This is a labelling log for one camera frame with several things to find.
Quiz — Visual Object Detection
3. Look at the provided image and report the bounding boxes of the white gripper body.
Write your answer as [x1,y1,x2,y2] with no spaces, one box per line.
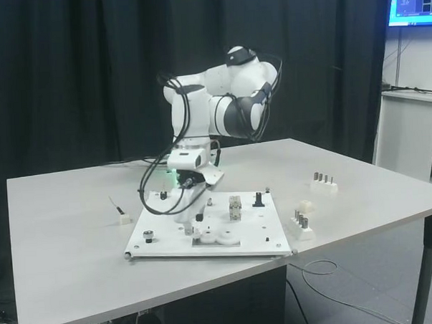
[171,183,216,227]

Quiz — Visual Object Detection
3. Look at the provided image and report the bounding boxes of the white medium gear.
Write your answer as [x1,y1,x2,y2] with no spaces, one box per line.
[199,230,219,247]

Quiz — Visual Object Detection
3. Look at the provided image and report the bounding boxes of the white large gear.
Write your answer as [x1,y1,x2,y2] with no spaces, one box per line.
[217,229,239,247]

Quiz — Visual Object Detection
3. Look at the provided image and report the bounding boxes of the beige waterproof plug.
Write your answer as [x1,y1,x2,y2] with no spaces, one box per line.
[226,194,244,223]

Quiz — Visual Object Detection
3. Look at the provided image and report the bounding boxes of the white task board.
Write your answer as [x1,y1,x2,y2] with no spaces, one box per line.
[120,184,299,265]

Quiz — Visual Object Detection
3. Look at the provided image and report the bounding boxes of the white round peg holder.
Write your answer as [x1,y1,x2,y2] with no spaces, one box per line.
[288,216,316,243]

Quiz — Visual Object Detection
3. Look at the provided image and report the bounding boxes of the white square peg holder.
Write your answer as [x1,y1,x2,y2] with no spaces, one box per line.
[309,178,340,196]

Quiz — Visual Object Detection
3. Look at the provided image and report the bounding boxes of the black curtains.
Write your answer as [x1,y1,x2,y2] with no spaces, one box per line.
[0,0,402,315]

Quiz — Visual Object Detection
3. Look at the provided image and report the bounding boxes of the white cabinet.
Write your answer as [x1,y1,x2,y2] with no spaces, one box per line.
[368,87,432,191]

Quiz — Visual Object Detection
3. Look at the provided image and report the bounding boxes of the dark grey table leg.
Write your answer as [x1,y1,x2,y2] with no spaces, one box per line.
[407,213,432,324]

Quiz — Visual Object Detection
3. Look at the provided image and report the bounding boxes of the blue screen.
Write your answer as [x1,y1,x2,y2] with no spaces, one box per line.
[387,0,432,29]

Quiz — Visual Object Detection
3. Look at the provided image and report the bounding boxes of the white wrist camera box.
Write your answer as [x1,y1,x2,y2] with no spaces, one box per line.
[166,151,207,171]

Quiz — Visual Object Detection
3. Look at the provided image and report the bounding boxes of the black plug with short cable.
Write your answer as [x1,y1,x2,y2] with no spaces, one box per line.
[108,194,125,217]

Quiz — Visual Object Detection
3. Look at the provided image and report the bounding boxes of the grey floor cable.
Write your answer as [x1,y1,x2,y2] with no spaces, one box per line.
[287,255,418,324]

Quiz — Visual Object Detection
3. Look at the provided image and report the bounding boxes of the black floor cable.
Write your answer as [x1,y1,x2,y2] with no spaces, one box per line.
[287,278,309,324]

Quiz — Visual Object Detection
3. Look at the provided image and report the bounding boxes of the black cable on cabinet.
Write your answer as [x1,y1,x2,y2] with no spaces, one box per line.
[381,82,432,99]

